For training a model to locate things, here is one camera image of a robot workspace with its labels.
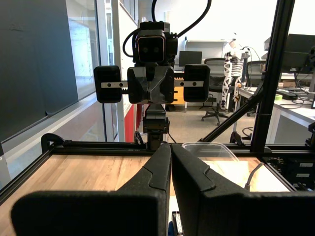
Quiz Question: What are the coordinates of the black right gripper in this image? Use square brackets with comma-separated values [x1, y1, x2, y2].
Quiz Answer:
[94, 61, 211, 103]

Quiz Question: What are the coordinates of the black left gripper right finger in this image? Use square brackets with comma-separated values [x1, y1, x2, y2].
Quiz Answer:
[171, 144, 315, 236]

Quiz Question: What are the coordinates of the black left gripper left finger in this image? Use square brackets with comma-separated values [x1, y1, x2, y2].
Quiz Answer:
[11, 143, 172, 236]

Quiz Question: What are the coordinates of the rj45 connector with grey cable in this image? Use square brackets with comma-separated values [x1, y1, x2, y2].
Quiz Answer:
[243, 162, 264, 192]

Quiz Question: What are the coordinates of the blue d-sub connector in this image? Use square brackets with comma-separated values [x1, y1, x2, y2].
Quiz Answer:
[168, 210, 184, 236]

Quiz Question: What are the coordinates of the yellow drawer cabinet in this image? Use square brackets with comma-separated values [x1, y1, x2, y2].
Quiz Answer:
[165, 86, 185, 106]

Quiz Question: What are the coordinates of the white red partition panel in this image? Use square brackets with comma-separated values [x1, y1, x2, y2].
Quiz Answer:
[112, 0, 146, 144]

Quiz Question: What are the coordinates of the white mounting board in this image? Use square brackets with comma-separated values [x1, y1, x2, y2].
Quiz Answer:
[168, 159, 251, 214]

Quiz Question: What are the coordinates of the small black computer monitor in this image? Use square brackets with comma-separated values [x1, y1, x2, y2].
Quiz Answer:
[179, 51, 203, 66]

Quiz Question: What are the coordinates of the black controller box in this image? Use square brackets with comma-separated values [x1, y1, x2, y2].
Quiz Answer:
[268, 157, 315, 191]

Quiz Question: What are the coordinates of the clear plastic tub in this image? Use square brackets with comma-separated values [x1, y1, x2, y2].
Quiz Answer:
[181, 142, 241, 164]

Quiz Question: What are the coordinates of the white humanoid robot figure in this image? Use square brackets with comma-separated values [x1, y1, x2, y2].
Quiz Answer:
[220, 31, 252, 111]

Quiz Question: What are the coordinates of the black mesh office chair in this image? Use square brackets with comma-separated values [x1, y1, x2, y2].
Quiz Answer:
[245, 60, 268, 118]

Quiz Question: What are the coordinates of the white desk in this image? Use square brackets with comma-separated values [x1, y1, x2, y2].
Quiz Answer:
[238, 87, 315, 146]

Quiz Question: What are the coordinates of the large black monitor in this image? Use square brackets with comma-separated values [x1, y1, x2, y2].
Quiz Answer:
[280, 33, 315, 74]

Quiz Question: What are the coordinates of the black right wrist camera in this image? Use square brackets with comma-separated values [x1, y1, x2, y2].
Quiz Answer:
[134, 29, 167, 64]

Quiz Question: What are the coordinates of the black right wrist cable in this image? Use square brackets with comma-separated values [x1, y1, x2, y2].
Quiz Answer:
[123, 30, 138, 58]

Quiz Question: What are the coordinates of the black aluminium frame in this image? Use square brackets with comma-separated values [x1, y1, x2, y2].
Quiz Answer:
[0, 0, 315, 205]

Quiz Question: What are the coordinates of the black right elbow cable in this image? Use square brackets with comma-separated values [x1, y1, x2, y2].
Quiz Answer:
[151, 0, 212, 37]

